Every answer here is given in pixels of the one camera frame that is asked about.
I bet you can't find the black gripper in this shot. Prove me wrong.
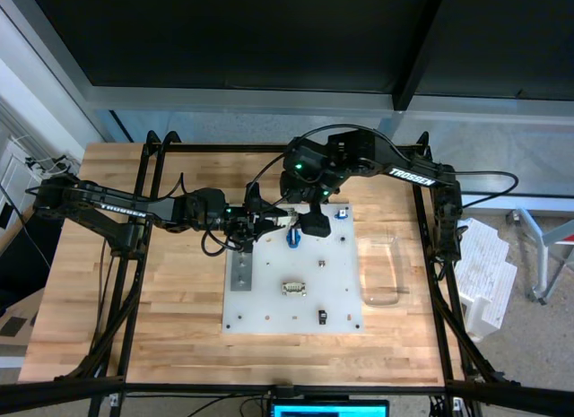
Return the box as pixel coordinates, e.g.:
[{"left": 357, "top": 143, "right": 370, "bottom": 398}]
[
  {"left": 222, "top": 182, "right": 295, "bottom": 256},
  {"left": 280, "top": 173, "right": 340, "bottom": 239}
]

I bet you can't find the grey ten-pin connector insert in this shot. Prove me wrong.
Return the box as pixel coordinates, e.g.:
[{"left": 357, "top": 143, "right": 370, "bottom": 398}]
[{"left": 272, "top": 207, "right": 298, "bottom": 229}]

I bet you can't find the beige connector hub base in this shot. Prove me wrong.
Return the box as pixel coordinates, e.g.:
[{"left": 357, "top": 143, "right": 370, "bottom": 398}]
[{"left": 281, "top": 280, "right": 309, "bottom": 298}]

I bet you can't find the grey metal clamp block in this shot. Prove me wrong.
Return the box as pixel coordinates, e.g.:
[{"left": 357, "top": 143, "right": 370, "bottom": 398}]
[{"left": 229, "top": 250, "right": 254, "bottom": 292}]

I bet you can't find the white mounting board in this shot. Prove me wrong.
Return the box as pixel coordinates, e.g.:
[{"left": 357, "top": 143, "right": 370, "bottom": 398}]
[{"left": 222, "top": 204, "right": 365, "bottom": 335}]

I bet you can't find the clear plastic tub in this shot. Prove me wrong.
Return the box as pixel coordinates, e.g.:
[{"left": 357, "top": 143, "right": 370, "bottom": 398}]
[{"left": 358, "top": 235, "right": 412, "bottom": 308}]

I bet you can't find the blue laptop screen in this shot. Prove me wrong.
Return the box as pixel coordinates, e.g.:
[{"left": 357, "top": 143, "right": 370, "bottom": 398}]
[{"left": 267, "top": 398, "right": 390, "bottom": 417}]

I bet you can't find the brown cardboard box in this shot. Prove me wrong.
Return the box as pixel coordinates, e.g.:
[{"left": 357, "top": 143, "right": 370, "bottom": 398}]
[{"left": 0, "top": 285, "right": 46, "bottom": 346}]

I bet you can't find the black aluminium frame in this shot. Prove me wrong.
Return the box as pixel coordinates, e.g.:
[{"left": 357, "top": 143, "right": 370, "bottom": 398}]
[{"left": 0, "top": 129, "right": 574, "bottom": 417}]

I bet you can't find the black table-level camera box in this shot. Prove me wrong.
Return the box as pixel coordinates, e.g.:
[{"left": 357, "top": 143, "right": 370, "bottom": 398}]
[{"left": 267, "top": 376, "right": 300, "bottom": 399}]

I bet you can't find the black white cable bundle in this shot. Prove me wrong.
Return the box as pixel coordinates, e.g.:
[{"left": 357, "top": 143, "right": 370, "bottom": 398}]
[{"left": 22, "top": 152, "right": 76, "bottom": 178}]

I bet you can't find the grey metal cart frame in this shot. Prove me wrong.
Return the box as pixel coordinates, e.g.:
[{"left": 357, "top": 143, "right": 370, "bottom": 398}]
[{"left": 506, "top": 206, "right": 574, "bottom": 307}]

